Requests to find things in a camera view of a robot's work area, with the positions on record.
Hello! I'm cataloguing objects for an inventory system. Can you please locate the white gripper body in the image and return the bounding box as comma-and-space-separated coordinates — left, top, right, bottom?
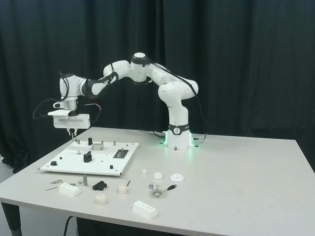
51, 113, 90, 129

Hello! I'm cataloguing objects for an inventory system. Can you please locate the white long peg holder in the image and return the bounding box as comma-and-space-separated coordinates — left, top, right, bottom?
132, 200, 159, 219
59, 182, 82, 198

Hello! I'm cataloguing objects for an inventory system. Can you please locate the flat white mounting plate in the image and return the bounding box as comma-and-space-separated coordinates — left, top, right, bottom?
47, 110, 70, 117

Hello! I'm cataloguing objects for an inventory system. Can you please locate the white task board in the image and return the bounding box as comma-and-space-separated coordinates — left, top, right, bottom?
38, 136, 140, 177

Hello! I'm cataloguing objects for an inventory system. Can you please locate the black D-SUB plug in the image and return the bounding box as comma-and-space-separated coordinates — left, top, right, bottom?
92, 180, 109, 191

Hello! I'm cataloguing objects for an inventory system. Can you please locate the black table leg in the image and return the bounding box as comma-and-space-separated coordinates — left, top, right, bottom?
0, 202, 21, 236

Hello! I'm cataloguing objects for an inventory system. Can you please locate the white large gear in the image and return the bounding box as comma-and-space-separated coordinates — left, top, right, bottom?
170, 173, 185, 183

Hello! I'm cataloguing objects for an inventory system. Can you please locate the black curtain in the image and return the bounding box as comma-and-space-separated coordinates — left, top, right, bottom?
0, 0, 315, 174

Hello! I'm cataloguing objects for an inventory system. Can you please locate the silver wrist ring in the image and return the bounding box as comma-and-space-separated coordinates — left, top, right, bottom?
62, 98, 79, 110

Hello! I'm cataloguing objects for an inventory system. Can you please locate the black looping wrist cable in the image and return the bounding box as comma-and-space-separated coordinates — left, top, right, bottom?
32, 97, 61, 121

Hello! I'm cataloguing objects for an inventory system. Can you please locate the black cable at arm foot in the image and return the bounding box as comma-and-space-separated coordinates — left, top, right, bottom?
139, 128, 168, 139

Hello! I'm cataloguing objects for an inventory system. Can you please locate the black cable under table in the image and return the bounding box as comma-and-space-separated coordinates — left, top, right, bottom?
64, 215, 78, 236

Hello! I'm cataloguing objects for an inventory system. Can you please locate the black plug with short cable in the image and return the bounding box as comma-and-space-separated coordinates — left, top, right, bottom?
161, 184, 178, 195

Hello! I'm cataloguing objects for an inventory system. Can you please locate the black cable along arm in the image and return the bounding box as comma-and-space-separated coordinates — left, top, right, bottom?
141, 60, 209, 144

